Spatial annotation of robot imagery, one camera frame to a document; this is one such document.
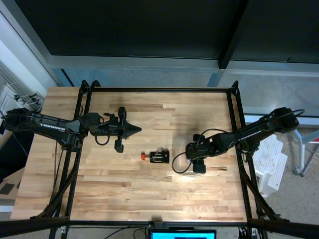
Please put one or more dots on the black metal frame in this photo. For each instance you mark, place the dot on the black metal frame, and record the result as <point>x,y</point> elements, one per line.
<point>159,90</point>

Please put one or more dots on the blue laptop screen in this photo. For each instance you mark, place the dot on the blue laptop screen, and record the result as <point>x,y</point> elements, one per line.
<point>182,235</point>

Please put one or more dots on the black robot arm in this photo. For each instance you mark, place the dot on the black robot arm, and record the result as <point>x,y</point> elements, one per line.
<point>49,124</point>
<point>249,134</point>

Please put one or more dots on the grey metal chair frame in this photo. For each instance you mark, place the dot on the grey metal chair frame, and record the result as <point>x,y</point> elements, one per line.
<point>301,154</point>

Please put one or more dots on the brown cardboard box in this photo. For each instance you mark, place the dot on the brown cardboard box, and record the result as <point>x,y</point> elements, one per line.
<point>12,178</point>

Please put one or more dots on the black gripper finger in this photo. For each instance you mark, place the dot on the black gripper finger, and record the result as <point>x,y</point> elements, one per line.
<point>130,132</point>
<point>130,126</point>

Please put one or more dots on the clear plastic tub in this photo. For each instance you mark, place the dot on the clear plastic tub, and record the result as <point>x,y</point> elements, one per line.
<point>180,144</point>

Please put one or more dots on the small black camera box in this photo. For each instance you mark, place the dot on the small black camera box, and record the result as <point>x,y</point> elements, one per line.
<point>157,224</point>

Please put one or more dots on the white plastic step stool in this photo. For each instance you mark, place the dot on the white plastic step stool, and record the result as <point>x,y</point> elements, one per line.
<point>269,169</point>

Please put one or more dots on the power strip with plugs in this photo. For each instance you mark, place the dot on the power strip with plugs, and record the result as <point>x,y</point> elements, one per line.
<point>35,98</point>

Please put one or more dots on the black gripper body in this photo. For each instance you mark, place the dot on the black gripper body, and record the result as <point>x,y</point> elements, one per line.
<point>112,127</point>
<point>199,150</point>

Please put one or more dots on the black clamp with red knob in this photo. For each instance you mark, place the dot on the black clamp with red knob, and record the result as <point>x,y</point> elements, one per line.
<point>160,158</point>

